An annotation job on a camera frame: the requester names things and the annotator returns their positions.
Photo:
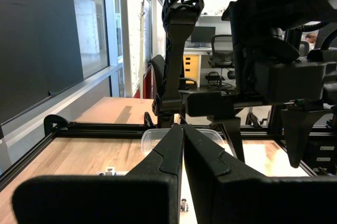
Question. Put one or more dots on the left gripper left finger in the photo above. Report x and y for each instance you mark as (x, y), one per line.
(118, 192)

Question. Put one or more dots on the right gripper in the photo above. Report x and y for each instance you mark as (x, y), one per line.
(295, 84)

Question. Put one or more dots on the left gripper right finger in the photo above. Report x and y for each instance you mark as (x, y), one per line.
(250, 197)

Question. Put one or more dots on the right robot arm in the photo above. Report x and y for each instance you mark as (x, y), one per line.
(179, 50)

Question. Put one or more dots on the clear plastic container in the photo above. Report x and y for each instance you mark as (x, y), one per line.
(150, 142)

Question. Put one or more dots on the blue socket block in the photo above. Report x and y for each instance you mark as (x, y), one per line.
(110, 171)

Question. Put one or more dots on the short steel peg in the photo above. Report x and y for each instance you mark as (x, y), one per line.
(184, 205)

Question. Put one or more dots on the grey mesh office chair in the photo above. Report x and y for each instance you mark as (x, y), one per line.
(222, 55)

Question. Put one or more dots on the yellow drawer cabinet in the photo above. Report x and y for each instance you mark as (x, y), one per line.
(190, 68)

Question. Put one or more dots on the person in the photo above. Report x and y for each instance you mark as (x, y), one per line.
(311, 40)

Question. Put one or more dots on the black computer monitor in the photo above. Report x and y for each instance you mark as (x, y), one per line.
(202, 35)

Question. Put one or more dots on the black office chair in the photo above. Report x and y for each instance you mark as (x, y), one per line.
(158, 71)

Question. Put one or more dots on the black frame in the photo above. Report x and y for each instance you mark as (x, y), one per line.
(92, 129)

